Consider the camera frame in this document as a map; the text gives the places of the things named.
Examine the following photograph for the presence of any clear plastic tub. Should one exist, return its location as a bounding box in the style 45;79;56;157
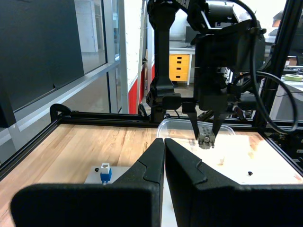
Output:
157;118;237;157

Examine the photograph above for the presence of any grey window frame post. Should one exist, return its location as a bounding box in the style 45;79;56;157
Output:
117;0;130;114

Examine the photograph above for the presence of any black looping arm cable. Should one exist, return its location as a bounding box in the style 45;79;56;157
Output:
233;0;298;133

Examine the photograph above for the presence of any grey window mullion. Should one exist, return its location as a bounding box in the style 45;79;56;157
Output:
101;0;112;113

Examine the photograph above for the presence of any beige HAN10-E connector insert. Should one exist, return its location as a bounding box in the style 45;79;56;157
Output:
197;126;216;150

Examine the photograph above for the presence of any green tape roll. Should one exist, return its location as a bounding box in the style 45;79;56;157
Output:
285;73;303;83

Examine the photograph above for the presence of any black frame post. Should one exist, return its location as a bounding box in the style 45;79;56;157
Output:
259;0;294;130

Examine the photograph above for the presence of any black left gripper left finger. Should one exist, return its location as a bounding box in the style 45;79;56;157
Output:
10;138;165;227

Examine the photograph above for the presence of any white side table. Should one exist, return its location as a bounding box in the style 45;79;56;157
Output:
269;80;303;119

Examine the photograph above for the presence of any yellow drawer cabinet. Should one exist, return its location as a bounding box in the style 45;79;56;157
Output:
169;53;191;82

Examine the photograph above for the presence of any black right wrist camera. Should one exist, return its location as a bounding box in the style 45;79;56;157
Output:
199;89;228;111

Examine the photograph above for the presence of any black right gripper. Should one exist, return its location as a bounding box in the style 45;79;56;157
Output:
163;68;258;140

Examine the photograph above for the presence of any black frame rail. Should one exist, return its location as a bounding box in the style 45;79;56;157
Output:
0;117;62;182
59;110;260;132
259;131;303;177

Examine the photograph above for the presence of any blue and white socket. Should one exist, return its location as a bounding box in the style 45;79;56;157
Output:
99;162;112;183

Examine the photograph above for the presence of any white board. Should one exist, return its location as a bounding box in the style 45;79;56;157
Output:
83;141;298;227

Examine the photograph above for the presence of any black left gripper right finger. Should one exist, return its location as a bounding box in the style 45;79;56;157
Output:
165;138;303;227

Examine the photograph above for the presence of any black frame corner bracket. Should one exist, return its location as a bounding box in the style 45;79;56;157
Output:
49;103;73;123

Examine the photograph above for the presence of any black monitor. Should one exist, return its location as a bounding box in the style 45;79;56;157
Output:
185;26;199;44

